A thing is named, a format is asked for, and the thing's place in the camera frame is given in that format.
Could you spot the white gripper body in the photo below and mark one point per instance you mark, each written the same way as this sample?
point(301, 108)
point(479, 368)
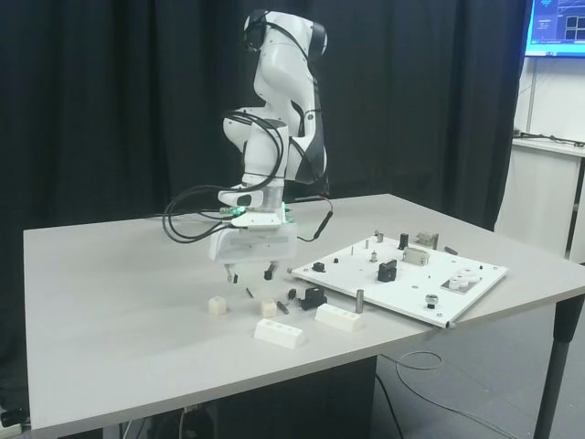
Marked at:
point(256, 247)

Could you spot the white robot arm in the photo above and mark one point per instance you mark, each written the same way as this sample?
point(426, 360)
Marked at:
point(269, 151)

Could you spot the small white cube holder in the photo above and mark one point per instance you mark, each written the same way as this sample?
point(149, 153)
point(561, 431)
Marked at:
point(218, 305)
point(269, 309)

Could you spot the dark metal peg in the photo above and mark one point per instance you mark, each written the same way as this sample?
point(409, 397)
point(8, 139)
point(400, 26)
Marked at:
point(283, 307)

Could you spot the black D-SUB plug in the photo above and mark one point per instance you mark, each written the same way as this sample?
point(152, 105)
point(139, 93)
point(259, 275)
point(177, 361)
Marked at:
point(313, 298)

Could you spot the long white holder with holes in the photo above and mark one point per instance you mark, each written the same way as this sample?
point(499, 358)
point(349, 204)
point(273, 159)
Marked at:
point(340, 317)
point(279, 335)

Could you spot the metal round peg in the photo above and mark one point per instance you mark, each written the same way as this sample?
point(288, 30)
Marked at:
point(359, 301)

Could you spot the black block plug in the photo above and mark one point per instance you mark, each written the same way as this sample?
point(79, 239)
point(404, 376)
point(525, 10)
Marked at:
point(387, 271)

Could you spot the black upright plug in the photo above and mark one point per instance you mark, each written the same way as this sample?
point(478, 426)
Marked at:
point(403, 241)

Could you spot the white task board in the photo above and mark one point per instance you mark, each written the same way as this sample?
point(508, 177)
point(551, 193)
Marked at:
point(411, 283)

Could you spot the black-headed metal bolt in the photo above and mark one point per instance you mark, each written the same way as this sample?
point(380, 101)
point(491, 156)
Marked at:
point(431, 301)

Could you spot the white large gear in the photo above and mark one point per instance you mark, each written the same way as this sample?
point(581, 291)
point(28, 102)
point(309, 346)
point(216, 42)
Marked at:
point(457, 282)

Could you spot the white medium gear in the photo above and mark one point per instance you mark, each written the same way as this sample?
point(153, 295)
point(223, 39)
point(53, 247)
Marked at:
point(467, 275)

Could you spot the black curtain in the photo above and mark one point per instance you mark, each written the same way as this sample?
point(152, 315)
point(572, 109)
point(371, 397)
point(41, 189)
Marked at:
point(91, 100)

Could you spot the white cabinet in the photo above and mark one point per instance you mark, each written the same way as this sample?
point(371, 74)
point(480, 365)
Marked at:
point(539, 196)

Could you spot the black table leg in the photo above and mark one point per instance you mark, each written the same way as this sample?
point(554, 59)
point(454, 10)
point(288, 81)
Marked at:
point(555, 366)

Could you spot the blue screen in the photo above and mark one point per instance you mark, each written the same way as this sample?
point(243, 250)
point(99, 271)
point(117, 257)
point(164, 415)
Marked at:
point(555, 27)

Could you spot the metal bracket block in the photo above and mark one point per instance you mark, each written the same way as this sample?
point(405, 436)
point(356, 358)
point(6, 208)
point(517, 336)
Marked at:
point(426, 239)

